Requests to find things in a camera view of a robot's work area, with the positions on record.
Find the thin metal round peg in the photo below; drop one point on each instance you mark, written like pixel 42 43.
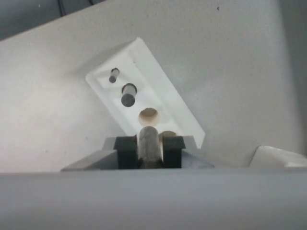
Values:
pixel 113 76

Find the white round peg holder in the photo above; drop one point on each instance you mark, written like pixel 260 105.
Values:
pixel 153 95

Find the small white block holder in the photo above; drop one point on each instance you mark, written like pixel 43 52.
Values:
pixel 280 157

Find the medium metal round peg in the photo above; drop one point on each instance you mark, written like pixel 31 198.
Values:
pixel 128 95

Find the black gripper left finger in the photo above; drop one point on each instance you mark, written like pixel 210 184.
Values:
pixel 126 153

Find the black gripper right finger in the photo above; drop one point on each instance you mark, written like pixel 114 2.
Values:
pixel 173 153

